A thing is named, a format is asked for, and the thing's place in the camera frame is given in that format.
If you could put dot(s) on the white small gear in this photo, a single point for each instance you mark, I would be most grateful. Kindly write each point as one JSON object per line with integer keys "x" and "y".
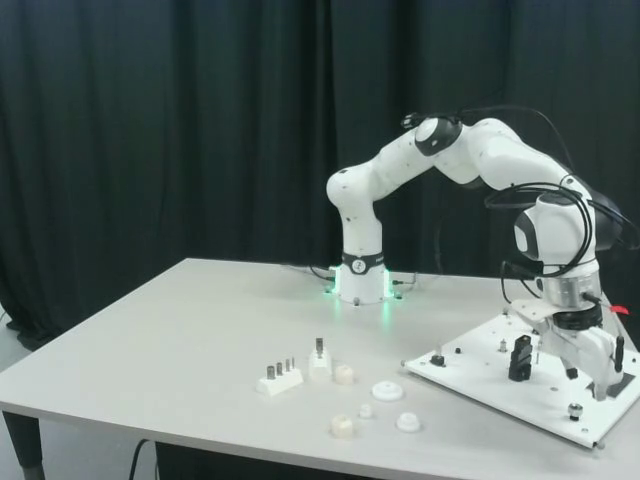
{"x": 365, "y": 411}

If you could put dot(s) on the metal round peg thick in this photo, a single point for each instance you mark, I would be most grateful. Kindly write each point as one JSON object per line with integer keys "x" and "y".
{"x": 270, "y": 373}

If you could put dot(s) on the thin black rod red tag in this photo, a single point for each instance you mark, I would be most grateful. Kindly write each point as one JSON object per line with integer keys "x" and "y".
{"x": 619, "y": 352}

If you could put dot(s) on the black D-SUB plug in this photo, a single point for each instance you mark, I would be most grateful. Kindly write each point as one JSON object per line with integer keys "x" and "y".
{"x": 519, "y": 360}

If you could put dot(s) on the black curtain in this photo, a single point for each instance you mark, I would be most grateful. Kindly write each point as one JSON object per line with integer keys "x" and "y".
{"x": 150, "y": 125}

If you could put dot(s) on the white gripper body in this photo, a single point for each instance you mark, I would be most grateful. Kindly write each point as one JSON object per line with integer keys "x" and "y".
{"x": 592, "y": 350}

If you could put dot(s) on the white task board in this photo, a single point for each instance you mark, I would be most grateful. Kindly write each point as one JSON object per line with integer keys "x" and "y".
{"x": 475, "y": 380}

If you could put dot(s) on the white medium gear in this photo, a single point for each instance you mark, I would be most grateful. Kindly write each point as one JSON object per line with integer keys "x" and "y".
{"x": 409, "y": 422}

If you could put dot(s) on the white square peg holder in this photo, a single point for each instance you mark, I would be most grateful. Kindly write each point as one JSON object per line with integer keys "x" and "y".
{"x": 320, "y": 369}

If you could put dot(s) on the metal BNC plug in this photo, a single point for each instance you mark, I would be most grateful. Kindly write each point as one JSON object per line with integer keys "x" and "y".
{"x": 575, "y": 411}

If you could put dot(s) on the metal square peg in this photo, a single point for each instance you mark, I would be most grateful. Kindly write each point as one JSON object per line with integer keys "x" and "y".
{"x": 320, "y": 346}

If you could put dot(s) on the white large gear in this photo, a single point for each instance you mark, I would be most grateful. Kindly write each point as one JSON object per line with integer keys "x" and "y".
{"x": 387, "y": 391}

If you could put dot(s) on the white long peg holder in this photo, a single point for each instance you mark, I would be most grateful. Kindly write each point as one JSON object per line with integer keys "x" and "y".
{"x": 280, "y": 384}

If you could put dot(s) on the small metal bolt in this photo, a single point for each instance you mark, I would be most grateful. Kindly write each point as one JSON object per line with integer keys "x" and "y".
{"x": 502, "y": 346}

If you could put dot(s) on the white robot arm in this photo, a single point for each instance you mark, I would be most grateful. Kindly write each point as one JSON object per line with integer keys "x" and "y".
{"x": 400, "y": 160}

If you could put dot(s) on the cream round holder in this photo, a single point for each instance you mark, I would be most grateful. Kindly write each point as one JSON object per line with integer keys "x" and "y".
{"x": 341, "y": 425}

